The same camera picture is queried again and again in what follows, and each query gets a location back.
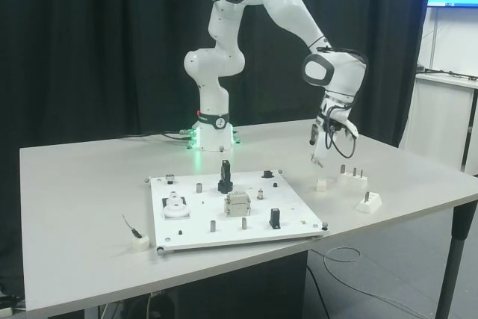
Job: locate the black D-SUB plug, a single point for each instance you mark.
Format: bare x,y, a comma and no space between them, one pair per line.
225,179

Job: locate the small white plug holder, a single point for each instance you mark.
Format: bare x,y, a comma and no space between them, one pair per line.
142,244

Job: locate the metal waterproof plug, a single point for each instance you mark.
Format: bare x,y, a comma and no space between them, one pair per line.
170,178

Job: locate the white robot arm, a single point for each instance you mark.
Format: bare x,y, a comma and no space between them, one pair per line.
284,1

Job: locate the white cube Ethernet holder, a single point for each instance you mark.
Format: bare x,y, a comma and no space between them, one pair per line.
322,184

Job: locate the black USB plug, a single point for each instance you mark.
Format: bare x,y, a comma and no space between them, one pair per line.
275,219

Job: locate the white sloped peg holder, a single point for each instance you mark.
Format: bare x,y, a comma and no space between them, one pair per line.
369,205

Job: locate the black curtains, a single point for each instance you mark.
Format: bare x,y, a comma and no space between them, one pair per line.
93,54

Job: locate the wide white peg holder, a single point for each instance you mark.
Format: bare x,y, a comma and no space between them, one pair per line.
353,181

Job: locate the white small gear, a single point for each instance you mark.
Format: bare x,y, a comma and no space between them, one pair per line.
173,195

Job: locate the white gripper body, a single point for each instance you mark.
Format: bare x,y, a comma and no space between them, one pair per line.
345,124

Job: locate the pale square peg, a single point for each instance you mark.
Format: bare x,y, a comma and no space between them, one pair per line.
342,169

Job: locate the dark table leg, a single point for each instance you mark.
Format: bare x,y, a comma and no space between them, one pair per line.
453,259

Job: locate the white cabinet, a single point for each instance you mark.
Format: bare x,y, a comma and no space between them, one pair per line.
440,117

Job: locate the white task board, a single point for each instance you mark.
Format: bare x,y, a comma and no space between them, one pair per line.
209,237

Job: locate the white large gear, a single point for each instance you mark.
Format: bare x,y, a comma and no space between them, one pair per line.
177,210

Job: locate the beige rectangular connector block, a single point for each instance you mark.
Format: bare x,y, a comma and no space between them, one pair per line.
235,206

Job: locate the metal BNC plug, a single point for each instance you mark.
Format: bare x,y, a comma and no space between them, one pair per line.
260,194

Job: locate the thin black rod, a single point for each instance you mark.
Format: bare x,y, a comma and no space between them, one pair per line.
312,136

